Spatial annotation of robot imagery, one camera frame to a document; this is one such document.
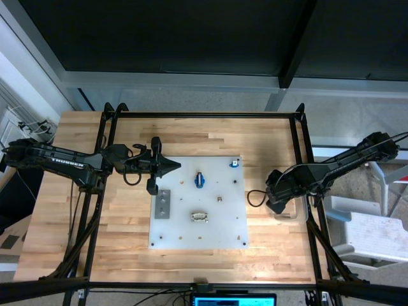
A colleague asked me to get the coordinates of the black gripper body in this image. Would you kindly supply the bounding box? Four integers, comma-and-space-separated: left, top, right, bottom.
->
136, 136, 163, 196
266, 170, 300, 215

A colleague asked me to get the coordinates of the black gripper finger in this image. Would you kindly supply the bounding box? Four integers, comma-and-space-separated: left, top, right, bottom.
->
161, 165, 181, 178
161, 154, 182, 166

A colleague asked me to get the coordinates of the clear plastic tub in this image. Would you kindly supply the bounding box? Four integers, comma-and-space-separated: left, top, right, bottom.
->
261, 178, 309, 224

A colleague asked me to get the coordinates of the large blue clamp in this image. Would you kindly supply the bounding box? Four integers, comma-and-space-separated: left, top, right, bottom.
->
193, 171, 207, 189

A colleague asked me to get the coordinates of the grey metal plate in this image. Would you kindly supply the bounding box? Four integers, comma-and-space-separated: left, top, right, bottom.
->
154, 189, 172, 220

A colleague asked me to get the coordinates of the white mounting board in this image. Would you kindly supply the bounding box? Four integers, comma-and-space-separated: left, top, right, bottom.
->
148, 155, 249, 250

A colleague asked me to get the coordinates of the white step stool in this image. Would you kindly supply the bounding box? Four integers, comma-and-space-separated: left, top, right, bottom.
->
331, 210, 408, 272

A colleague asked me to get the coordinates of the laptop screen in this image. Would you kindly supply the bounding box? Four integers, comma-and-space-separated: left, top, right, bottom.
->
190, 293, 277, 306

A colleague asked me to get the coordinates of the white power strip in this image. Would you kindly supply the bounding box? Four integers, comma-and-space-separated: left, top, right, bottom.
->
17, 119, 57, 141

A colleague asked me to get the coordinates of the cardboard box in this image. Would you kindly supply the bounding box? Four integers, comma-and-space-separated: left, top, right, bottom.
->
0, 215, 33, 256

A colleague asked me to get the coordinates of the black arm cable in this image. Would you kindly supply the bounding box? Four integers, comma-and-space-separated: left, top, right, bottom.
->
246, 189, 270, 208
122, 168, 143, 187

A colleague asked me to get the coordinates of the white chair frame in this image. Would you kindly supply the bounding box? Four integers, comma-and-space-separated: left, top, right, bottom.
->
366, 159, 408, 217

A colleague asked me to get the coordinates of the small black camera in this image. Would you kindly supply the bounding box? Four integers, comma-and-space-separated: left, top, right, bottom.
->
193, 277, 211, 293

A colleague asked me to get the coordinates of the black metal frame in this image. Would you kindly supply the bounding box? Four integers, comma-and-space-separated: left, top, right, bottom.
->
0, 101, 408, 306

